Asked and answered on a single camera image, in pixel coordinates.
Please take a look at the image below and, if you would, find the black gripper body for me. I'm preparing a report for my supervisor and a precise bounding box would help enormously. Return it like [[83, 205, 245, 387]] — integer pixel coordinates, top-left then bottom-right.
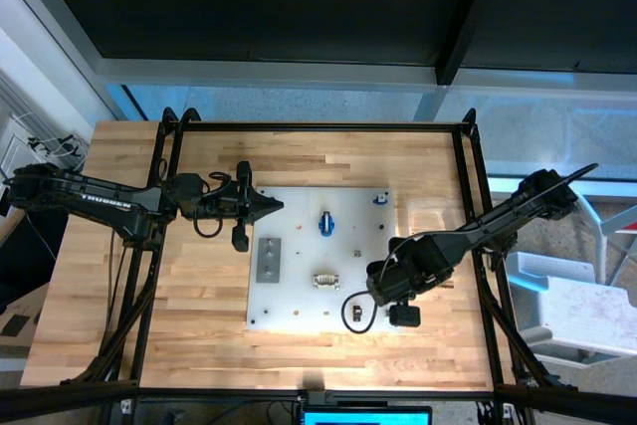
[[380, 260, 422, 329], [206, 160, 253, 253]]

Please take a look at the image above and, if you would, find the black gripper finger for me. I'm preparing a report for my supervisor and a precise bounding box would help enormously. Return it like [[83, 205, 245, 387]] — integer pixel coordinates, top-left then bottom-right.
[[250, 204, 285, 222], [250, 187, 285, 206]]

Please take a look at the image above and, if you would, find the blue bar holder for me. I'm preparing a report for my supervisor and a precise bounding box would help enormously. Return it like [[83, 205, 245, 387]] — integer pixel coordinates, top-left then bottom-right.
[[316, 210, 337, 238]]

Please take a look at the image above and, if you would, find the grey metal plate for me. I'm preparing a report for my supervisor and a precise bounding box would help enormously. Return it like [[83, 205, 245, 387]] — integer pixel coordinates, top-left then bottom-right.
[[254, 236, 283, 286]]

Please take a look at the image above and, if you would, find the white task board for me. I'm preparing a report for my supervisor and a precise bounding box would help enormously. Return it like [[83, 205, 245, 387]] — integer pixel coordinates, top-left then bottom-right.
[[246, 185, 403, 334]]

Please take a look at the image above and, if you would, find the beige connector housing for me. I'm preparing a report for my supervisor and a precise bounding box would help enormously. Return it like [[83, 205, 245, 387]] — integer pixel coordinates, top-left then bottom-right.
[[312, 272, 342, 292]]

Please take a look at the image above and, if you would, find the clear plastic tub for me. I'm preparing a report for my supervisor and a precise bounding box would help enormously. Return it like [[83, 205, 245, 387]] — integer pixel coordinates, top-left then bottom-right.
[[404, 197, 467, 240]]

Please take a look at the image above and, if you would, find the laptop with blue screen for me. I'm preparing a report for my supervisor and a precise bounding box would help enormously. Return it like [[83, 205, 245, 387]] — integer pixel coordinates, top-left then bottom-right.
[[298, 404, 434, 425]]

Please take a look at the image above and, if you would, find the white step stool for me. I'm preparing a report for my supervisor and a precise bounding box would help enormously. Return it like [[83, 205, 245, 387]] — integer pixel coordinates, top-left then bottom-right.
[[507, 250, 637, 371]]

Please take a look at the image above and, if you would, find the white tubular ladder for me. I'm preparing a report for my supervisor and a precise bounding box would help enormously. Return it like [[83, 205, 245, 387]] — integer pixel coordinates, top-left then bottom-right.
[[571, 193, 637, 287]]

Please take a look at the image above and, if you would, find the light cardboard box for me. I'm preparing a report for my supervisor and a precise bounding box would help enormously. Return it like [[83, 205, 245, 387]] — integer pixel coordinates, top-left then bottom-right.
[[0, 288, 52, 347]]

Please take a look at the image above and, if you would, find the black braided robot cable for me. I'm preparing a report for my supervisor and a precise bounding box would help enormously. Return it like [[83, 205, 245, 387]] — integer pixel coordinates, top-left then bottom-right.
[[192, 213, 223, 239]]

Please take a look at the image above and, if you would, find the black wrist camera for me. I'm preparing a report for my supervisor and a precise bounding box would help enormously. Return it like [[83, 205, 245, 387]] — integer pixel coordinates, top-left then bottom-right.
[[366, 261, 388, 295]]

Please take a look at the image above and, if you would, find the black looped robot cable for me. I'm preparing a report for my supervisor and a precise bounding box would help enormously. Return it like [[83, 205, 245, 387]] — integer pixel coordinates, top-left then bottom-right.
[[207, 170, 233, 193]]

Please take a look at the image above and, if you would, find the black thin looped cable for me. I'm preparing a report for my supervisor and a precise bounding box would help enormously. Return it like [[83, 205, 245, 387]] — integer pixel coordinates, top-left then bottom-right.
[[340, 288, 377, 335]]

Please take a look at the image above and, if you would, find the black aluminium frame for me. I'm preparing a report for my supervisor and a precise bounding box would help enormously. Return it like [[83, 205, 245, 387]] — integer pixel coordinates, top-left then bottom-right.
[[0, 106, 637, 425]]

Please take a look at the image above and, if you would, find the wall plug cable bundle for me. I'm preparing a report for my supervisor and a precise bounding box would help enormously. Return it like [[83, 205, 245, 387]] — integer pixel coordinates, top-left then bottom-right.
[[27, 133, 86, 160]]

